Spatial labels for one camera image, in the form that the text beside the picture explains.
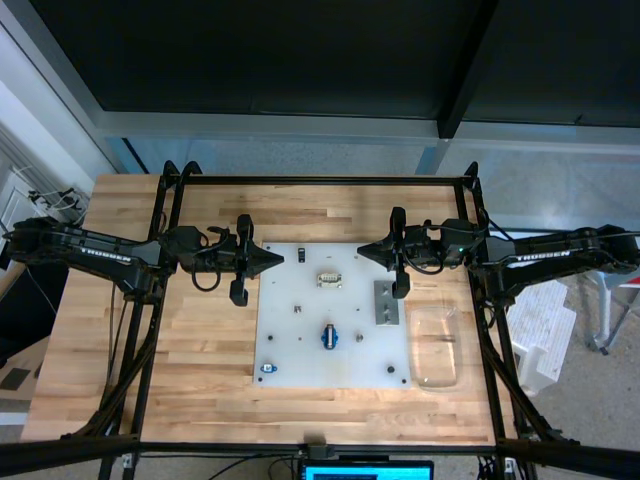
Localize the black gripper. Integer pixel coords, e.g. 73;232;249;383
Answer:
356;207;434;301
207;214;286;308

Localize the grey metal block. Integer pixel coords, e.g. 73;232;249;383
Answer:
373;279;401;326

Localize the blue round holder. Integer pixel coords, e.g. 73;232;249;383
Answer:
318;322;343;352

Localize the clear plastic tub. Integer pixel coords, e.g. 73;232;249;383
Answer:
408;304;464;394

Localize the white board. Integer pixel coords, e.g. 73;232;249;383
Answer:
253;242;413;390

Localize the screen with blue edge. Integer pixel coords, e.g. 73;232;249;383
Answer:
298;459;435;480

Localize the black case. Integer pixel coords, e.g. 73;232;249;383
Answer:
0;259;56;369

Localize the cardboard box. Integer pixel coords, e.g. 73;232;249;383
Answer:
0;335;51;426

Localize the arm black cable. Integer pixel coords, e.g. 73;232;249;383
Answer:
191;227;231;293
407;219;484;274

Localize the bundle of plug cables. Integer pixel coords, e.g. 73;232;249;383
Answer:
27;187;84;212

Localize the grey metal chair frame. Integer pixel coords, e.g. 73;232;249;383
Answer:
584;257;640;357

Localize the black metal frame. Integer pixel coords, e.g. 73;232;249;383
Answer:
0;159;640;480

